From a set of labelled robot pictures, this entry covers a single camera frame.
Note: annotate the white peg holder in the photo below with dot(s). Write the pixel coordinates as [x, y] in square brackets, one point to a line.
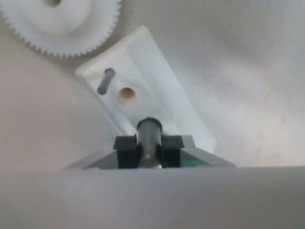
[157, 78]

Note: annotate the thin metal round peg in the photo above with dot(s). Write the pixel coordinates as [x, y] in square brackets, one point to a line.
[105, 82]

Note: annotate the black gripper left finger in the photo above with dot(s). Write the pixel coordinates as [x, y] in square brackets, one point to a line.
[126, 152]

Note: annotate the white large gear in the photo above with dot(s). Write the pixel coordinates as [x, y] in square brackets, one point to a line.
[54, 26]

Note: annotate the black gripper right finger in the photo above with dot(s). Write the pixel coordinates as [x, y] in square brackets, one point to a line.
[171, 152]

